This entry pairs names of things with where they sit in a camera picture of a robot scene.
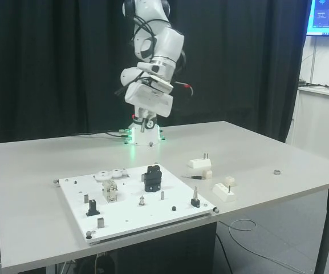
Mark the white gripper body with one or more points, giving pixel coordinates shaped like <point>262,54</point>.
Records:
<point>150,98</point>

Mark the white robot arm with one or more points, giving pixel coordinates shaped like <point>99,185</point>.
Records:
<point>164,40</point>

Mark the white round peg holder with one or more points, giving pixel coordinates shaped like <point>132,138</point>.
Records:
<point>198,163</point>

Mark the thick metal round peg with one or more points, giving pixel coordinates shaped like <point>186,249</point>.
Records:
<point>162,196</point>

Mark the small metal square peg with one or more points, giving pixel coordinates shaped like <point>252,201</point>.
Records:
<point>86,199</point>

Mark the white square peg holder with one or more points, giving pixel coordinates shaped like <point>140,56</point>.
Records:
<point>224,193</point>

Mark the large metal square peg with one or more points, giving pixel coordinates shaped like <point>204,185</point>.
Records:
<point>100,223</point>

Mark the black D-SUB plug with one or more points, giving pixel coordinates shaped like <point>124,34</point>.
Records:
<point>152,178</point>

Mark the white medium gear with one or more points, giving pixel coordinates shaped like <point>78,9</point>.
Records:
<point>117,173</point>

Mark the black USB plug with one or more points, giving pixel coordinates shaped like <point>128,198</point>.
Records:
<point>197,177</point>

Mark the white USB plug holder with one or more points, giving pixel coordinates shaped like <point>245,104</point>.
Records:
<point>208,174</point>

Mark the beige connector block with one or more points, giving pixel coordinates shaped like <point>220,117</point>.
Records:
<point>109,191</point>

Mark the metal BNC plug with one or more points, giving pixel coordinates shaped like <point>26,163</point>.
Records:
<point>142,201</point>

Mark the black curtain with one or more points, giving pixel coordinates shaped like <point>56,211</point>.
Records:
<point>38,71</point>

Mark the small white plug holder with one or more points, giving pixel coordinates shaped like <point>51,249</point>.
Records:
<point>229,181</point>

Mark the white task board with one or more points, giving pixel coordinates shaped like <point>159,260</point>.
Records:
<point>130,214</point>

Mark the metal nut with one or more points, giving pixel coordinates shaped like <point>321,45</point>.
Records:
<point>276,172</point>

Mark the white cabinet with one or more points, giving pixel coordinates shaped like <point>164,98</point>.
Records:
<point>315,122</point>

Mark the blue screen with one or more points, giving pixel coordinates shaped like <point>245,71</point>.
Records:
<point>328,17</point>

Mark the dark table leg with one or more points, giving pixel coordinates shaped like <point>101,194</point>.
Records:
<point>328,228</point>

